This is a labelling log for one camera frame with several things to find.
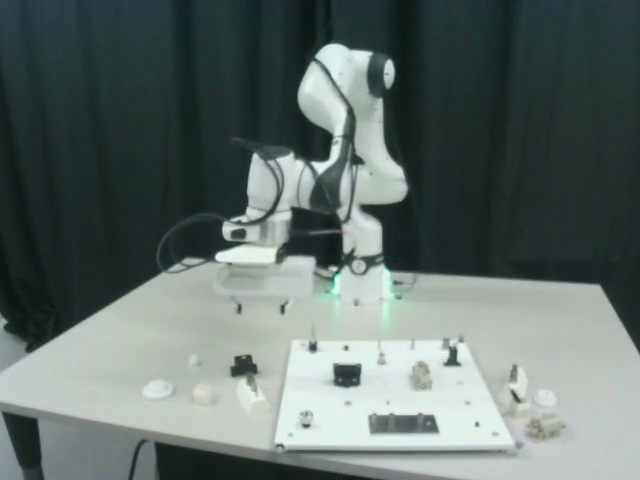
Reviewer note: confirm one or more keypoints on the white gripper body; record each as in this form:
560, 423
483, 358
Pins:
295, 277

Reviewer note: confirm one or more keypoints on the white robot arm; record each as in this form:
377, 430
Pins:
385, 175

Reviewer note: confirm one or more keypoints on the black D-SUB plug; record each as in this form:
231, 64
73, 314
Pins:
245, 366

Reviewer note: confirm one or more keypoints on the black plug with metal rod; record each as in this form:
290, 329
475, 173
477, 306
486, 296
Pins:
313, 345

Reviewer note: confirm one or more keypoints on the thin black rod red tag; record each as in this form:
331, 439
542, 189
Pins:
320, 233

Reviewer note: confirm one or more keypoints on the flat white mounting plate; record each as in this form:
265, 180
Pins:
247, 256

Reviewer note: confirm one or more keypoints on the white small gear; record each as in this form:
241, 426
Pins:
194, 360

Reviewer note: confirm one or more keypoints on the white long peg holder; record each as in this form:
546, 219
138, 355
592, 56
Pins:
254, 400

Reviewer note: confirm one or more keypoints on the small white cube holder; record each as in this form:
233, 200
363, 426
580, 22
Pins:
202, 394

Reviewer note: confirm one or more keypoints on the metal BNC plug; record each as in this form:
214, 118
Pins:
382, 356

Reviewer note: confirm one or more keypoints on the metal bolt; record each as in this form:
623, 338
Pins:
306, 418

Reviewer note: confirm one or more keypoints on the white large gear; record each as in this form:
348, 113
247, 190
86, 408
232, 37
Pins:
158, 389

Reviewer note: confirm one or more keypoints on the white task board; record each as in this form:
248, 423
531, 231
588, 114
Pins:
395, 400

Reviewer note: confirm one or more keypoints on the black USB plug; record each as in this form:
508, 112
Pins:
452, 356

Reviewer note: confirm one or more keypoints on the black curtains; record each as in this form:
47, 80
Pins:
100, 125

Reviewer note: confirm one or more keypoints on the white holder with metal pegs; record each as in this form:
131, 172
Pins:
516, 380

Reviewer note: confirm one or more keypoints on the white holder with black plug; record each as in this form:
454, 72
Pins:
517, 406

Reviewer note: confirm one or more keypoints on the black table leg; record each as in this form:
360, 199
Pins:
20, 445

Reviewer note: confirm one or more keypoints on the white medium gear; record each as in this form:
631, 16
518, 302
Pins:
544, 400

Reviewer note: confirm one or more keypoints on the clear Ethernet plug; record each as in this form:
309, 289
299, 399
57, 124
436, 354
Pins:
545, 430

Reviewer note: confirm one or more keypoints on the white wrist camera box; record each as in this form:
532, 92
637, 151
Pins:
240, 233

